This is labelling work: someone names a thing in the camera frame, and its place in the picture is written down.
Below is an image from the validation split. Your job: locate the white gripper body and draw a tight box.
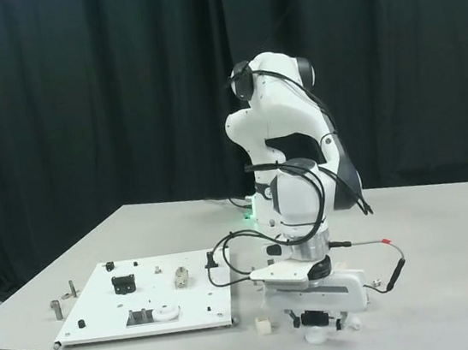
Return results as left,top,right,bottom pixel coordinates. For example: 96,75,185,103
261,267,371,325

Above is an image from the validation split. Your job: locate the white large gear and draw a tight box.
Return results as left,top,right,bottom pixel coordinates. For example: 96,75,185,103
151,302,181,324

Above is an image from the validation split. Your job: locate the white medium gear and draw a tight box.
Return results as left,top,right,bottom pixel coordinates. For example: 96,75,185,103
302,324,329,347

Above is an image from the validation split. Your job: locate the small white holder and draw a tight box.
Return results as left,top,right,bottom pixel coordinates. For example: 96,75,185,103
254,315,274,335

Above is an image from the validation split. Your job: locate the flat white mounting plate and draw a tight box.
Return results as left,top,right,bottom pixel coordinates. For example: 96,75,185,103
248,261,316,300

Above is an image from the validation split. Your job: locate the black USB plug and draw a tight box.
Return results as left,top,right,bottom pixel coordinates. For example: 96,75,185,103
203,250,221,271

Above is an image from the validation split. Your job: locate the black D-SUB plug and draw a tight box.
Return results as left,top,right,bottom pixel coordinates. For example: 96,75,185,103
110,273,138,297

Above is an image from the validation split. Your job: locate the metal square peg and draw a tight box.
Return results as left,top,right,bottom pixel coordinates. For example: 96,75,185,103
60,279,80,301

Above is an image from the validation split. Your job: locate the metal round peg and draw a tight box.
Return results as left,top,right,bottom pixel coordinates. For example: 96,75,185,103
49,299,64,322

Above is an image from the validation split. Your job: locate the black curtain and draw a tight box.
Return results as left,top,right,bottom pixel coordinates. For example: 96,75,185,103
0,0,468,301

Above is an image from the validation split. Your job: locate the thin black rod on wire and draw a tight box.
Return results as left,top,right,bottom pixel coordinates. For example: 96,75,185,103
329,231,412,300

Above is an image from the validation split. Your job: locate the black looped wrist cable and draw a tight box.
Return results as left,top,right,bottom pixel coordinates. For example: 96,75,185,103
196,161,351,289

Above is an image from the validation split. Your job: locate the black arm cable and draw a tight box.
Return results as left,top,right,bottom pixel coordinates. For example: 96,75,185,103
223,53,374,233

